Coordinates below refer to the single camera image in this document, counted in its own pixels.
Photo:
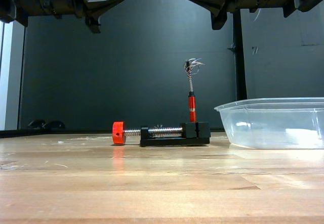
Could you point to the clear plastic container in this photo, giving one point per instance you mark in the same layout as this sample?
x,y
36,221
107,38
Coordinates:
x,y
253,128

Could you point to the black clamp with red knob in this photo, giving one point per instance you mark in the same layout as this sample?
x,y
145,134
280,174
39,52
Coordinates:
x,y
195,133

